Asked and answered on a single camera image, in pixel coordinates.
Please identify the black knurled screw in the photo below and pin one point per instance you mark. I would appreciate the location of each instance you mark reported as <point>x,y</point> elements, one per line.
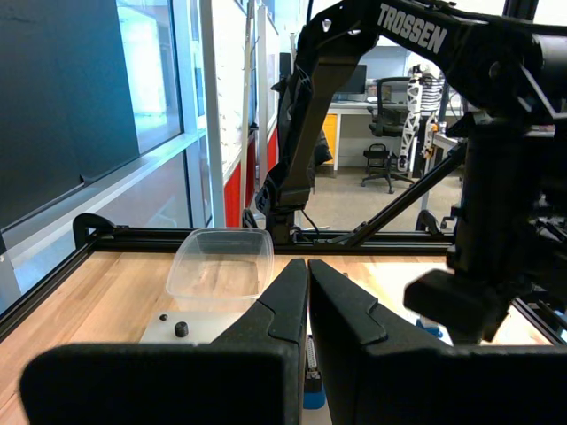
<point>181,329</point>

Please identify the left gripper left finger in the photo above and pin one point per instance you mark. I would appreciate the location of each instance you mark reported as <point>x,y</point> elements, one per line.
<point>199,385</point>

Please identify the black hanging jacket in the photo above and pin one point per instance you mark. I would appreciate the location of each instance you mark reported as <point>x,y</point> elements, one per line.
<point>322,150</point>

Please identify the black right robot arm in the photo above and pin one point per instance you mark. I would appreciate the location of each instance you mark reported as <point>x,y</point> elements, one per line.
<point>487,53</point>

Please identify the blue D-sub connector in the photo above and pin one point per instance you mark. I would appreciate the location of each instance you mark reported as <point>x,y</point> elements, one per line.
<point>313,398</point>

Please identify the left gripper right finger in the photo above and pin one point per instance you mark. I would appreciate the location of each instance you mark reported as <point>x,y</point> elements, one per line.
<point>421,385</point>

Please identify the black office chair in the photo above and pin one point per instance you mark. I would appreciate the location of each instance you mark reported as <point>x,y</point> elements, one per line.
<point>392,119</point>

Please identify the white mounting board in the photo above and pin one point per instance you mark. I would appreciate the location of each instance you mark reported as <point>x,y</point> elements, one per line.
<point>208,327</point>

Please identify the clear plastic tub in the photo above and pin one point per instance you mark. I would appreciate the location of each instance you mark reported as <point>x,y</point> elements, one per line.
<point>221,274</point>

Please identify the white lattice robot legs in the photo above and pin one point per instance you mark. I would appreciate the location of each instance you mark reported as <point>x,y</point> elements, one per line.
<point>415,88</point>

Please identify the yellow cabinet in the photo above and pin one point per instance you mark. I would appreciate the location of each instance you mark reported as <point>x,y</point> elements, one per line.
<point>330,130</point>

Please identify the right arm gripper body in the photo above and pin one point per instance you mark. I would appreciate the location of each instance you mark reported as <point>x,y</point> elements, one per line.
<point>456,305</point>

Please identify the black computer monitor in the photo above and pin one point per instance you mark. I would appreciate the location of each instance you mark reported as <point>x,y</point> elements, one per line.
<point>354,79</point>

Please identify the grey window frame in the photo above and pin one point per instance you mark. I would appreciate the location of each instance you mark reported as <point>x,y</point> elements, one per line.
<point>111,183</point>

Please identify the small blue socket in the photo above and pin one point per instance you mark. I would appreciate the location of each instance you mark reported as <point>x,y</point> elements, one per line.
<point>432,331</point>

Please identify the white desk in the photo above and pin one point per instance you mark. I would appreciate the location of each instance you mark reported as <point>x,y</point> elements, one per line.
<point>352,141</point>

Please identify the black aluminium frame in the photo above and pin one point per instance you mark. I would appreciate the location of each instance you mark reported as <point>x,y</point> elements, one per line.
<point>111,241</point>

